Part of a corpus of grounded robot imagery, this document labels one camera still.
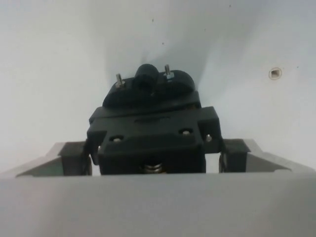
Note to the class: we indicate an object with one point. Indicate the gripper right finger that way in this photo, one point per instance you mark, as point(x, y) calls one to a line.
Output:
point(234, 158)

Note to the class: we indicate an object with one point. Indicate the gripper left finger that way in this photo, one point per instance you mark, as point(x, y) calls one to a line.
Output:
point(74, 160)

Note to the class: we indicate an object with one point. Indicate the white task board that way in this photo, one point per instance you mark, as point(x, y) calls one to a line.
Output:
point(49, 74)

